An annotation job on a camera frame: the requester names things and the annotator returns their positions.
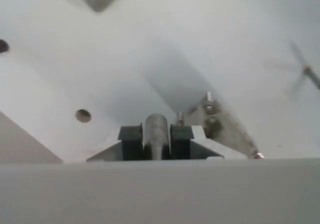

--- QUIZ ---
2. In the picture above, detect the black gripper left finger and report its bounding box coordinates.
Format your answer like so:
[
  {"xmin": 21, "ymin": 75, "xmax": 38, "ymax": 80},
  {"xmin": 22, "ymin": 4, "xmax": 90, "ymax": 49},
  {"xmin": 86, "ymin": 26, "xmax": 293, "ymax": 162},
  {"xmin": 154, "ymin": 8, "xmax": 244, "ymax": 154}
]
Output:
[{"xmin": 86, "ymin": 125, "xmax": 144, "ymax": 162}]

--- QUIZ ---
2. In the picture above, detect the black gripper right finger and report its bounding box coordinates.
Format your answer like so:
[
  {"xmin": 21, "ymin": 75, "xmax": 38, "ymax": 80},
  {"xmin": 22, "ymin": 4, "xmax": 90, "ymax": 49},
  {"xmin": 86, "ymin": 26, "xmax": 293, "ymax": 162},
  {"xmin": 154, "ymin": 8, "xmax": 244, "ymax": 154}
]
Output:
[{"xmin": 170, "ymin": 124, "xmax": 225, "ymax": 161}]

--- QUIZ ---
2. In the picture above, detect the metal round peg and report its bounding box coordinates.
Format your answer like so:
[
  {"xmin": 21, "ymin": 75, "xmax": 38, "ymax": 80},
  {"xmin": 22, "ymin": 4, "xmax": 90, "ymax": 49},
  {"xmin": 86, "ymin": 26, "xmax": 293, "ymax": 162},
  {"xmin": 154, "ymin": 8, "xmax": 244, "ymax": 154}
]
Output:
[{"xmin": 141, "ymin": 113, "xmax": 173, "ymax": 161}]

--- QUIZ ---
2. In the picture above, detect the white task board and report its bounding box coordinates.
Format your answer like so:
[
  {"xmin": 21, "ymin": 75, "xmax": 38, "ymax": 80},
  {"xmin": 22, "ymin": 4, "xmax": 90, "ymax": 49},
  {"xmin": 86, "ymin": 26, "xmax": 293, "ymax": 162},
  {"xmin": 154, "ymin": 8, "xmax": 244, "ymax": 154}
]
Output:
[{"xmin": 0, "ymin": 0, "xmax": 320, "ymax": 163}]

